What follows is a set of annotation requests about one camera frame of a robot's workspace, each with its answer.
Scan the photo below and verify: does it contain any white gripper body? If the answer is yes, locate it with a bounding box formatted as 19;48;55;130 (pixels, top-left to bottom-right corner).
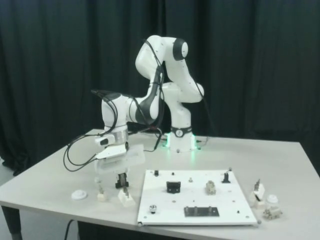
93;144;147;179

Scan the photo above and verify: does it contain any long white peg holder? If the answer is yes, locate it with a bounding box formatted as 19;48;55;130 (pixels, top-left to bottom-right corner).
250;184;267;208
117;189;136;208

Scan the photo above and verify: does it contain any thin black rod red tag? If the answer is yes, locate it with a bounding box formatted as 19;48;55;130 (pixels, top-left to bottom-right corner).
126;124;162;133

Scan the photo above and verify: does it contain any white large gear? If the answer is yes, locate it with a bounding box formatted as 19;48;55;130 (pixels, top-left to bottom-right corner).
71;189;89;201

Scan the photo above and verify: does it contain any white task board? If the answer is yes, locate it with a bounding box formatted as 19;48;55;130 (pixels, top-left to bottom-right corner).
136;167;261;226

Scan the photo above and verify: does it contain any black table leg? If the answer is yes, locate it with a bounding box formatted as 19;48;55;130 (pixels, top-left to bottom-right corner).
0;206;21;240

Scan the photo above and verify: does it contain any black curtain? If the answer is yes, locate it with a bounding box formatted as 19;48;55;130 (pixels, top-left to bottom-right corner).
0;0;320;176

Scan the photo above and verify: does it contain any small metal connector plug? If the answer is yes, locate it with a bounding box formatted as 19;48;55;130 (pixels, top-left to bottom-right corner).
261;206;285;221

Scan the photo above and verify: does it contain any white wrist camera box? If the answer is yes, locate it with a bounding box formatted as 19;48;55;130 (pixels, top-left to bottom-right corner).
94;134;114;146

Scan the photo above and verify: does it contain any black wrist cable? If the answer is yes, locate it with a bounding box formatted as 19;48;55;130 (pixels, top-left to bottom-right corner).
62;133;118;173

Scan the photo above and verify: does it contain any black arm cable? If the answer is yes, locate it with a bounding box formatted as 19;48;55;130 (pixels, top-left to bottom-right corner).
90;39;167;151

